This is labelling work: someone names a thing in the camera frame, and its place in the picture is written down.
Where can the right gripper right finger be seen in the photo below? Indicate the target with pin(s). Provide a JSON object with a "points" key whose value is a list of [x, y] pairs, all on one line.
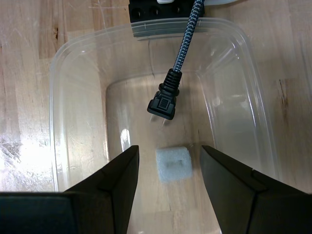
{"points": [[256, 209]]}

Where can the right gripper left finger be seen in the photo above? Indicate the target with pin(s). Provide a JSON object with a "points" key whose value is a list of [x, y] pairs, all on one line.
{"points": [[73, 212]]}

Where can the white foam block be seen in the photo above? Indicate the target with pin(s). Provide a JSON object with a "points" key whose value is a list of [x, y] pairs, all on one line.
{"points": [[173, 164]]}

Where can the clear plastic tub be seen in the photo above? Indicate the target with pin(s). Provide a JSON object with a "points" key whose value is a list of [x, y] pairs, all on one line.
{"points": [[78, 109]]}

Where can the black vise with red knob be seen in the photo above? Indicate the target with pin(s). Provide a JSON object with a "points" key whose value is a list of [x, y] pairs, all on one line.
{"points": [[146, 18]]}

